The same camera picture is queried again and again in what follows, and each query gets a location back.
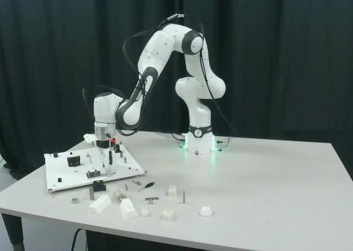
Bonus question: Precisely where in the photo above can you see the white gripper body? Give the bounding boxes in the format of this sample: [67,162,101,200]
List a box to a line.
[97,147,116,168]

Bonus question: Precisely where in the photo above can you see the black plug block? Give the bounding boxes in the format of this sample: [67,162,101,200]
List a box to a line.
[93,180,107,193]

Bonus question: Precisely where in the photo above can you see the long white peg holder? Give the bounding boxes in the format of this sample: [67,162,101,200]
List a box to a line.
[119,197,138,220]
[87,195,113,215]

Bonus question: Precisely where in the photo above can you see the white task board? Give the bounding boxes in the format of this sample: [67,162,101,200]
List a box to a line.
[44,146,147,193]

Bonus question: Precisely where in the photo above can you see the black box cabinet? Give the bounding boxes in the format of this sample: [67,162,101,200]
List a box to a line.
[85,230,249,251]

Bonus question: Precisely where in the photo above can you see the dark grey table leg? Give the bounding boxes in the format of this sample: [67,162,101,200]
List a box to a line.
[1,212,23,251]

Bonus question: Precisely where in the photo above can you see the black curtain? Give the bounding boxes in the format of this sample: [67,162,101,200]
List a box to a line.
[0,0,353,180]

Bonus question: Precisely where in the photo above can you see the black base cable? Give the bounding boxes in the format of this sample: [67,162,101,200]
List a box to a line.
[154,131,188,141]

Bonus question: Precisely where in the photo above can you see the black floor cable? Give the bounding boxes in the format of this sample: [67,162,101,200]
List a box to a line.
[72,228,87,251]

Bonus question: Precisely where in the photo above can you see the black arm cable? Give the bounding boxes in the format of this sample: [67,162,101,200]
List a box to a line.
[82,12,239,141]

